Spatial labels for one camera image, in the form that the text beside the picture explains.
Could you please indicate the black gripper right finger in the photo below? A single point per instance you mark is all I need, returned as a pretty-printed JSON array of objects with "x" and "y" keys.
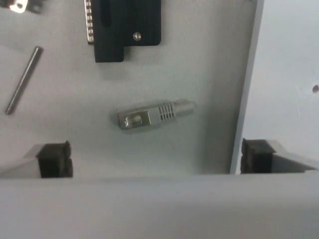
[{"x": 256, "y": 158}]

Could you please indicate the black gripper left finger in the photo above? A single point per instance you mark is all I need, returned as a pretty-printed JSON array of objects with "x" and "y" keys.
[{"x": 53, "y": 160}]

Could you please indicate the grey Ethernet plug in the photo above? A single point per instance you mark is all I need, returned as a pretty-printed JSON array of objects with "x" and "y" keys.
[{"x": 152, "y": 115}]

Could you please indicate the metal round peg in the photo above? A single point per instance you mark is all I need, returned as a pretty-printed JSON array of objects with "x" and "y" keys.
[{"x": 24, "y": 80}]

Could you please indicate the white task board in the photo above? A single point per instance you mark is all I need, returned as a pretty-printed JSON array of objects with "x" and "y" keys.
[{"x": 286, "y": 74}]

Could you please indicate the black D-SUB plug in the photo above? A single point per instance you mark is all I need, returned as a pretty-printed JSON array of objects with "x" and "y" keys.
[{"x": 127, "y": 27}]

